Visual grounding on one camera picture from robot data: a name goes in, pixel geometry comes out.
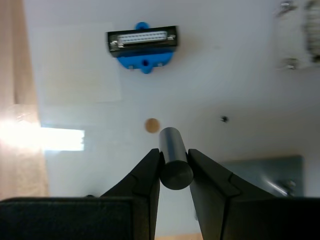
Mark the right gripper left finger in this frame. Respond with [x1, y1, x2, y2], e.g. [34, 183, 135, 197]
[0, 148, 162, 240]

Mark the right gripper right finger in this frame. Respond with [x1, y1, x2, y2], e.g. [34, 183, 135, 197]
[187, 148, 320, 240]

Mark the steel cylinder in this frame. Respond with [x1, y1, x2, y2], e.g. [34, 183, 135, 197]
[158, 126, 195, 191]

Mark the grey metal plate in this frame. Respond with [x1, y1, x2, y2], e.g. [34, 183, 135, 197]
[219, 154, 305, 199]

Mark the thin metal pin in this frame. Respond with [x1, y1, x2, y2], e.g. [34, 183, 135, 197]
[262, 174, 298, 197]

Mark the white board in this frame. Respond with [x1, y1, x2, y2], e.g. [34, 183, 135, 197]
[23, 0, 320, 237]

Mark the black D-sub connector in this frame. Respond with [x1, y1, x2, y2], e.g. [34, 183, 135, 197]
[106, 24, 181, 59]

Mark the blue connector mount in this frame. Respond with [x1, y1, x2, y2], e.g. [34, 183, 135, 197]
[116, 21, 176, 75]

